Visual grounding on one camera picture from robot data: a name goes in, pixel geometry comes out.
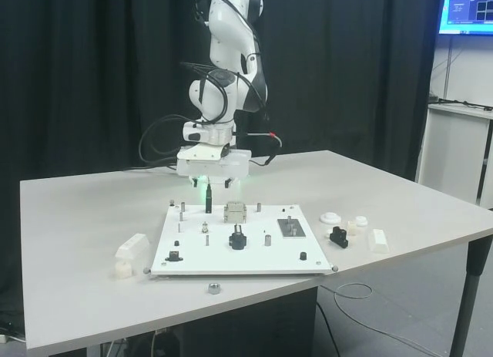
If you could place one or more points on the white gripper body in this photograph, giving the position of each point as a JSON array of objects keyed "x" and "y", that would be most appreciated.
[{"x": 215, "y": 168}]

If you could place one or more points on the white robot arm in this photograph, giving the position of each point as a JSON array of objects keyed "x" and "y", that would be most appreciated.
[{"x": 227, "y": 44}]

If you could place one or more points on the black USB plug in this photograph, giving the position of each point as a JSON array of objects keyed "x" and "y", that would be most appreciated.
[{"x": 208, "y": 199}]

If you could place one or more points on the metal BNC plug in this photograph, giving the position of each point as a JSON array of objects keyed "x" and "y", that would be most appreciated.
[{"x": 205, "y": 228}]

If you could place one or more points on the black waterproof plug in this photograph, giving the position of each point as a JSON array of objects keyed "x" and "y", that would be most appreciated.
[{"x": 237, "y": 241}]

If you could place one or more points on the white task board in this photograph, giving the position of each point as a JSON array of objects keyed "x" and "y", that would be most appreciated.
[{"x": 246, "y": 260}]

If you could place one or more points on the white holder with holes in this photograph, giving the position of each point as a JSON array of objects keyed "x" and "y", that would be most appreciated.
[
  {"x": 133, "y": 246},
  {"x": 379, "y": 241}
]

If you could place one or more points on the metal bolt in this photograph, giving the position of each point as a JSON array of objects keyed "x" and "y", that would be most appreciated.
[{"x": 212, "y": 288}]

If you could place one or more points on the white large gear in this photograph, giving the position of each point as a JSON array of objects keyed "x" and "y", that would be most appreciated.
[{"x": 330, "y": 217}]

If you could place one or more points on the black D-SUB plug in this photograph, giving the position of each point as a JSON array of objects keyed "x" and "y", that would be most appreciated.
[{"x": 339, "y": 236}]

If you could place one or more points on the white small holder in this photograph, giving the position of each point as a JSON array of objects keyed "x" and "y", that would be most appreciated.
[{"x": 352, "y": 227}]

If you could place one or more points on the white medium gear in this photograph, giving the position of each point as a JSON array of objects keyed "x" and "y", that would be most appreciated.
[{"x": 361, "y": 220}]

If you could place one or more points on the black curtains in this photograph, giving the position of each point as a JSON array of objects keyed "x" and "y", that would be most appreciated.
[{"x": 96, "y": 64}]

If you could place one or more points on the white cabinet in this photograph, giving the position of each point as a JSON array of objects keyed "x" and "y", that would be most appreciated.
[{"x": 458, "y": 152}]

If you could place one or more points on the black table leg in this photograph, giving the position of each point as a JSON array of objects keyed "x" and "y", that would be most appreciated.
[{"x": 468, "y": 295}]

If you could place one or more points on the blue screen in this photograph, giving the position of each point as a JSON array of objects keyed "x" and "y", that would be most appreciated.
[{"x": 468, "y": 10}]

